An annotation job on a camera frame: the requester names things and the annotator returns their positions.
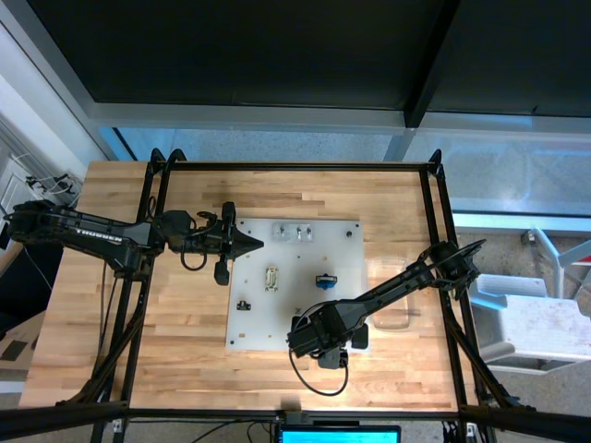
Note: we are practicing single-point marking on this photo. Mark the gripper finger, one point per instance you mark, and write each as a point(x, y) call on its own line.
point(244, 239)
point(244, 248)

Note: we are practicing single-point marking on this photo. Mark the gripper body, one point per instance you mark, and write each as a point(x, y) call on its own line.
point(217, 240)
point(361, 338)

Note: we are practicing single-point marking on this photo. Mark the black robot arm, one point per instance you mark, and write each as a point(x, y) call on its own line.
point(101, 236)
point(397, 281)

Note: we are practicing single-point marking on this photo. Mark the clear plastic tub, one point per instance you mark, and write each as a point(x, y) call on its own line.
point(392, 320)

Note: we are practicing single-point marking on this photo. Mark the grey connector housing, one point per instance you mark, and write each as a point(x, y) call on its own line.
point(271, 279)

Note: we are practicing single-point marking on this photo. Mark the blue and black round connector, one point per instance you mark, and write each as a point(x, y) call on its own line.
point(325, 279)

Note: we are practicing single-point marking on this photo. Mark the white board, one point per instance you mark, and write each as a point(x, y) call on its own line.
point(258, 323)

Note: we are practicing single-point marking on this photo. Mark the laptop screen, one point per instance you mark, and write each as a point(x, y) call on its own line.
point(337, 436)

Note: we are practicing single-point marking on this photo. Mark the black round knob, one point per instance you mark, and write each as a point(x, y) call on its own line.
point(349, 233)

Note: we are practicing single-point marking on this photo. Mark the white plastic stool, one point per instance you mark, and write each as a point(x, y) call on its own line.
point(545, 323)

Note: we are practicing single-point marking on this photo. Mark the grey metal stand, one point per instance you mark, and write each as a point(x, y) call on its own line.
point(549, 249)

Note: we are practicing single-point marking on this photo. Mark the flat cardboard box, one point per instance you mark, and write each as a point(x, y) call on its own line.
point(18, 337)

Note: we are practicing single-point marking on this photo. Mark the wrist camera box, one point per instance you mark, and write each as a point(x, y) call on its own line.
point(330, 360)

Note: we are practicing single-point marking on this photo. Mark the black aluminium frame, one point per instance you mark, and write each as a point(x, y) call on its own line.
point(295, 166)

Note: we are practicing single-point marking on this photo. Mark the small grey camera box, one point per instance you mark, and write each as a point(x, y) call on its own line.
point(296, 416)

